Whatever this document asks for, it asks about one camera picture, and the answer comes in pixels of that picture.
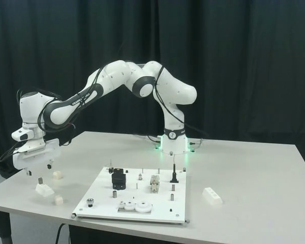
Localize black table leg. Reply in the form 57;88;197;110
0;209;11;244

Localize white large gear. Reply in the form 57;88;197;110
135;201;152;212

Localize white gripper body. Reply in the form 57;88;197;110
12;138;62;171

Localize black cable under table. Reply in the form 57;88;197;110
55;223;67;244

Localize black curtains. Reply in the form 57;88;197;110
0;0;305;171

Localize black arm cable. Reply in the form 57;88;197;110
39;65;186;142

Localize white task board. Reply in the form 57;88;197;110
71;166;191;225

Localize black upright plug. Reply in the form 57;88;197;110
169;157;179;185

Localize white peg holder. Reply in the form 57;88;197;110
202;187;223;205
35;184;55;197

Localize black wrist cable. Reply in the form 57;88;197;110
0;85;63;164

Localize black D-SUB plug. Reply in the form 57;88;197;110
111;168;127;191

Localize small dark plug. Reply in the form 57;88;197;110
105;160;115;175

